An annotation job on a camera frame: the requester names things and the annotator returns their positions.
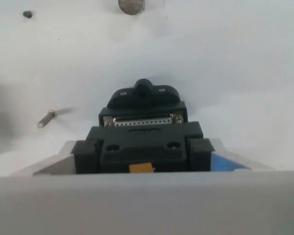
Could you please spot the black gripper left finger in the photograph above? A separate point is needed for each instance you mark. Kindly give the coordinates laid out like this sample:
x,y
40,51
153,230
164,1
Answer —
x,y
87,156

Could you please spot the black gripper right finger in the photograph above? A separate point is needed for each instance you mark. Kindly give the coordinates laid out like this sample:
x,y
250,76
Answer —
x,y
199,154

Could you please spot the thin metal peg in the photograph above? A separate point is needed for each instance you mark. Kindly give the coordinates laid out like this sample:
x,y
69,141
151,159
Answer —
x,y
46,120

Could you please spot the white task board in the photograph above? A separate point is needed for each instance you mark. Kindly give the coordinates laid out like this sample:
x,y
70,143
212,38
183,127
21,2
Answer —
x,y
210,49

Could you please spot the large metal round peg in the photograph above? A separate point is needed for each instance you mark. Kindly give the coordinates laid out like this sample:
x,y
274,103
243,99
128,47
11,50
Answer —
x,y
132,7

